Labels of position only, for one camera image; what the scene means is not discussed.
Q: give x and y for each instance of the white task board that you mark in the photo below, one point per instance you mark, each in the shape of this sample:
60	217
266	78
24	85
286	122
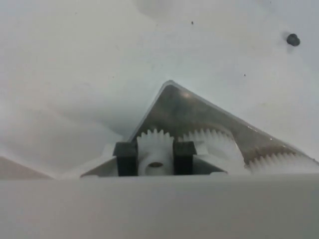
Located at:
179	112

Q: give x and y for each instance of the white large gear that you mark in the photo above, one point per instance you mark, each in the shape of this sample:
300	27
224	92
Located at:
286	164

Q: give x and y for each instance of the white small gear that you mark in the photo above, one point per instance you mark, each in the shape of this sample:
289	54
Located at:
154	144

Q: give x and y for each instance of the white medium gear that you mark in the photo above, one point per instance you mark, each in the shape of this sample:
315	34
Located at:
219	149

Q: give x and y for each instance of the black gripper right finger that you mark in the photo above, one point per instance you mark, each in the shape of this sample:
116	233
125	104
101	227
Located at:
184	156

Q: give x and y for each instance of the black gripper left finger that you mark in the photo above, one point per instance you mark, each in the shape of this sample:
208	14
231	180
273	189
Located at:
125	159

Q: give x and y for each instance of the small dark round stud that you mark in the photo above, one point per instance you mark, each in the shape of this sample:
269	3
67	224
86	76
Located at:
293	39

